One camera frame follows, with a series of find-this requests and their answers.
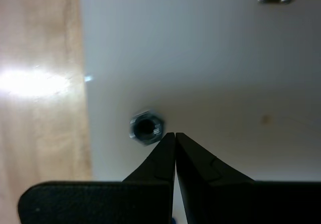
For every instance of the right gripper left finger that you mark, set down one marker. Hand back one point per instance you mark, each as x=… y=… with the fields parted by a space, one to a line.
x=100 y=204

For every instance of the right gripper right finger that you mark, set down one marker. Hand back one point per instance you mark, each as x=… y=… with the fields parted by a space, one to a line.
x=238 y=204

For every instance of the steel hex nut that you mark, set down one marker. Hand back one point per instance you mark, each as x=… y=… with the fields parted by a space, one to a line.
x=133 y=133

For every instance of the white task board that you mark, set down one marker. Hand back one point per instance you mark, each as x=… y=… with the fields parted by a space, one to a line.
x=200 y=58

